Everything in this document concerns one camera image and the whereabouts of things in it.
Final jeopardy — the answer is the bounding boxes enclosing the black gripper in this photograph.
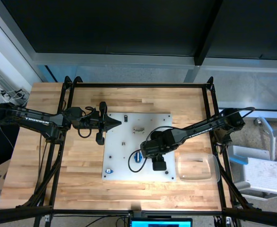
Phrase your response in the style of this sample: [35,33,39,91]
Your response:
[152,151,167,171]
[88,101,122,145]

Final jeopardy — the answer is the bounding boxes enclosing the clear plastic container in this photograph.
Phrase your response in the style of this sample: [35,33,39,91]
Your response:
[175,153,221,184]

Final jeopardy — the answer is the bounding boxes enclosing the blue round holder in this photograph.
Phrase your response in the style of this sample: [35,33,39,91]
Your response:
[132,152,144,164]

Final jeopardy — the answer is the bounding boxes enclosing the white board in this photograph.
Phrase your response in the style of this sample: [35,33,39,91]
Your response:
[102,113,177,182]

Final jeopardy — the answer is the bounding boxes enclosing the blue-edged screen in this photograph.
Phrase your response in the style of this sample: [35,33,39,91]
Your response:
[130,217,193,227]

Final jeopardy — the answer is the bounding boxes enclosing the white step stool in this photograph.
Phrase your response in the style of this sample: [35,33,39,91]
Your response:
[228,115,277,201]

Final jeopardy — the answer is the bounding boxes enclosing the black vertical column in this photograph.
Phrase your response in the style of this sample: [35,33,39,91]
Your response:
[194,0,225,66]

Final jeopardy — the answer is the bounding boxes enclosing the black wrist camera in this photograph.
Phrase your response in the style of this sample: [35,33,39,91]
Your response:
[140,140,153,158]

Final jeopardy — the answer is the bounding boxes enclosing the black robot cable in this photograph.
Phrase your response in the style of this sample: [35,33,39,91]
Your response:
[220,106,257,119]
[128,148,151,173]
[144,126,177,145]
[78,105,94,139]

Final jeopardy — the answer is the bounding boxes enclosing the black metal frame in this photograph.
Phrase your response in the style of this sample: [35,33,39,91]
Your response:
[0,75,277,227]

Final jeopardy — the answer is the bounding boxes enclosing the white cables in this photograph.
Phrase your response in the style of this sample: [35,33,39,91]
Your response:
[0,88,30,102]

